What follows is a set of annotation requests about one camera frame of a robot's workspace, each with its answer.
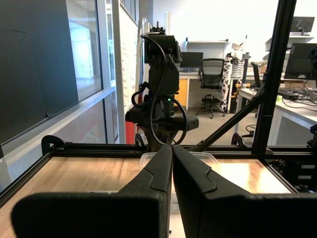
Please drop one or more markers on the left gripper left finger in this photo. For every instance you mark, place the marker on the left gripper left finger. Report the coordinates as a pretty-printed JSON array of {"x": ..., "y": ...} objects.
[{"x": 86, "y": 215}]

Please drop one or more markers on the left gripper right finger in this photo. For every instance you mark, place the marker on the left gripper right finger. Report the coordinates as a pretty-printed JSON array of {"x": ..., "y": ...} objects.
[{"x": 247, "y": 215}]

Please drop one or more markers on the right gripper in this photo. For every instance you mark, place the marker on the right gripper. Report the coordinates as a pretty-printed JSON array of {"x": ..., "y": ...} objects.
[{"x": 192, "y": 122}]

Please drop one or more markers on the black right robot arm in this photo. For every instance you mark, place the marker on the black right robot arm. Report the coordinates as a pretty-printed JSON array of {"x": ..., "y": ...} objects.
[{"x": 163, "y": 74}]

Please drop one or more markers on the clear plastic tub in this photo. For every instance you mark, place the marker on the clear plastic tub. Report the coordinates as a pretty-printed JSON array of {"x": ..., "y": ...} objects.
[{"x": 146, "y": 158}]

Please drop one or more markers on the red partition panel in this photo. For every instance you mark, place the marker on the red partition panel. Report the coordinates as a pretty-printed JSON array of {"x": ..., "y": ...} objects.
[{"x": 130, "y": 134}]

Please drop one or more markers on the yellow drawer cabinet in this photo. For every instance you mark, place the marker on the yellow drawer cabinet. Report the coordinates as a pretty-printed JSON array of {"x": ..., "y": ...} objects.
[{"x": 183, "y": 91}]

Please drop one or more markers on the black office chair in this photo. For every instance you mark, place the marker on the black office chair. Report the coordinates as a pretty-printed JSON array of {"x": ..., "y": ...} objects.
[{"x": 211, "y": 79}]

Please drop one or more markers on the black monitor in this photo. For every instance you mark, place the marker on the black monitor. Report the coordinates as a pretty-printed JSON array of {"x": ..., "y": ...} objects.
[
  {"x": 191, "y": 60},
  {"x": 299, "y": 62},
  {"x": 302, "y": 24}
]

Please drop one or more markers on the whiteboard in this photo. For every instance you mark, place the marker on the whiteboard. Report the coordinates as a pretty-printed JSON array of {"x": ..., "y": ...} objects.
[{"x": 127, "y": 62}]

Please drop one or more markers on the white lattice stand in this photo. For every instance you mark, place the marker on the white lattice stand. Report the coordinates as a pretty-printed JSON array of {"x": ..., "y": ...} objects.
[{"x": 231, "y": 81}]

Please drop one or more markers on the white desk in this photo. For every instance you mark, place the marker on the white desk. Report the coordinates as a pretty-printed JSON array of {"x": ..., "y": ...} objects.
[{"x": 292, "y": 109}]

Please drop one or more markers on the black aluminium frame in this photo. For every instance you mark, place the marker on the black aluminium frame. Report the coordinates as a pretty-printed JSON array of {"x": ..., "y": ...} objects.
[{"x": 275, "y": 74}]

